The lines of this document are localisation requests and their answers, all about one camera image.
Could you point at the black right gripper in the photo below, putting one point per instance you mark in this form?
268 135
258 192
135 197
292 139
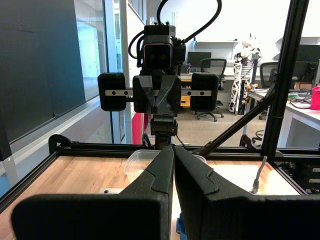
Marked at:
112 102

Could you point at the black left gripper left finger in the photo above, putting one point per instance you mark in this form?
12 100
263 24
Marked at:
100 215

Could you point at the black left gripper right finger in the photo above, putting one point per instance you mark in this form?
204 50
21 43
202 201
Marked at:
237 217

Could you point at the RJ45 connector plug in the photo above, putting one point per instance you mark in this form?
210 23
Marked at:
255 185

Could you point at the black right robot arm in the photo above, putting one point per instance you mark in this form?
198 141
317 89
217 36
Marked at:
163 128

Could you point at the white taskboard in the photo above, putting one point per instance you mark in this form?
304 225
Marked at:
115 192

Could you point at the yellow cabinet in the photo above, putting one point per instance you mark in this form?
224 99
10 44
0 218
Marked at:
186 100

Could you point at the red panel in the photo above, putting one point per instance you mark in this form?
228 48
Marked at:
137 127

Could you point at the black monitor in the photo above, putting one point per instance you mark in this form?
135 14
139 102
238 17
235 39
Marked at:
307 57
197 58

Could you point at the clear plastic tub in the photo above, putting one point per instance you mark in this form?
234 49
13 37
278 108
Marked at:
137 162

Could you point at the black office chair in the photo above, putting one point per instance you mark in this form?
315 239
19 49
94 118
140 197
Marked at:
266 72
215 63

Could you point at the white shelf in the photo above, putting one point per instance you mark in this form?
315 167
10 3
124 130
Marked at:
215 45

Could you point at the white lattice figure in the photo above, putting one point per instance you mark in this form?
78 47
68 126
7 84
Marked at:
237 85

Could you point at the white desk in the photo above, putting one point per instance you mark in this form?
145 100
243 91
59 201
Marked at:
300 112

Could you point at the red container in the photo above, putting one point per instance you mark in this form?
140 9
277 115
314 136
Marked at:
316 98

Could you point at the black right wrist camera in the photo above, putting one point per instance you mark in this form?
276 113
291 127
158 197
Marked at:
158 53

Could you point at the blue black connector mount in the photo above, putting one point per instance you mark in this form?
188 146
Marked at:
180 227

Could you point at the black aluminium frame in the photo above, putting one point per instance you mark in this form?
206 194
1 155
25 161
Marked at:
285 75

